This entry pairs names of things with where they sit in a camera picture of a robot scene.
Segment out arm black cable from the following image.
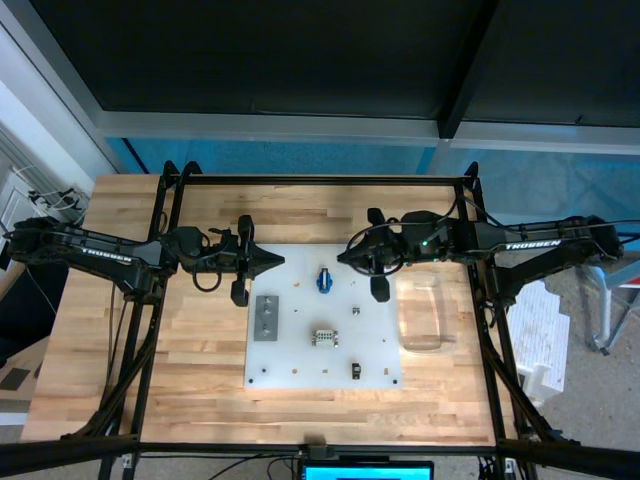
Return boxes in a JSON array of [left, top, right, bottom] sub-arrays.
[[344, 217, 409, 277], [191, 225, 235, 294]]

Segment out blue plug holder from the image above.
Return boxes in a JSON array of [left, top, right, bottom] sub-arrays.
[[315, 266, 336, 296]]

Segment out black aluminium frame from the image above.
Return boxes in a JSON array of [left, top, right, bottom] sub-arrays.
[[0, 159, 640, 480]]

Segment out clear plastic tub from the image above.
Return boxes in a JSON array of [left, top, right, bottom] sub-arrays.
[[396, 273, 459, 355]]

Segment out white taskboard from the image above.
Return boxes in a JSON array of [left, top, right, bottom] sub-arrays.
[[243, 243, 404, 390]]

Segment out black plugs with white cables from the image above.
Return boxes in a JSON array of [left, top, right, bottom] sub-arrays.
[[24, 185, 91, 214]]

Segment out grey metal peg plate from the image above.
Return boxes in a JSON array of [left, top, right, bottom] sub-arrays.
[[253, 293, 280, 342]]

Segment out cardboard box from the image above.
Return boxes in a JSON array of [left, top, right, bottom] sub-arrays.
[[0, 335, 51, 401]]

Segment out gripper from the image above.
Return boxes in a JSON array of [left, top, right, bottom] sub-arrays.
[[337, 209, 407, 305], [212, 215, 286, 308]]

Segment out blue laptop screen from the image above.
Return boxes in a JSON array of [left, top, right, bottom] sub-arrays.
[[298, 458, 435, 480]]

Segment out grey metal stand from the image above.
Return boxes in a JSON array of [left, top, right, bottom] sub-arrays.
[[574, 262, 640, 357]]

